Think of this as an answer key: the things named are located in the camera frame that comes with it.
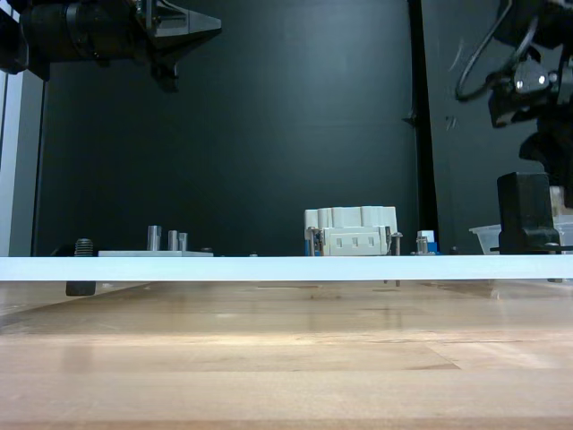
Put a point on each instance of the threaded stud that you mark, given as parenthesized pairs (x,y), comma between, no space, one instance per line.
(84,247)

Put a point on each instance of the black block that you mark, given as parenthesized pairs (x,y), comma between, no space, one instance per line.
(524,206)

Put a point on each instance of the white task board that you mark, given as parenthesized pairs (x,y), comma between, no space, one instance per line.
(268,269)

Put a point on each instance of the blue socket block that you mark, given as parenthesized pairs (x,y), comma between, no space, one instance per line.
(314,242)
(427,244)

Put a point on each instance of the beige many-pin connector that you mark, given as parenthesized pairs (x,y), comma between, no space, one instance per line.
(353,233)

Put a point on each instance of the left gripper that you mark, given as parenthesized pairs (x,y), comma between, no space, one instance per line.
(161,49)

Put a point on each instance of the clear plastic container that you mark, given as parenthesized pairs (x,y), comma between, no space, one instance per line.
(485,237)

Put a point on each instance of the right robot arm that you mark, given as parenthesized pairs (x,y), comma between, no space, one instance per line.
(548,22)

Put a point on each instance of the tall steel peg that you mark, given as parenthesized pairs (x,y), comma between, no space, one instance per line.
(154,237)

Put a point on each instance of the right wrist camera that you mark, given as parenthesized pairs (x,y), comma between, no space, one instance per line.
(528,80)

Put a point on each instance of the grey metal plate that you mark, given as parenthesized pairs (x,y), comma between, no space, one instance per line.
(152,253)

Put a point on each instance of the black frame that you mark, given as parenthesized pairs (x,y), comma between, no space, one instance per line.
(423,134)

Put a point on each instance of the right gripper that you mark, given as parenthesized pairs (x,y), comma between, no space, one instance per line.
(557,148)

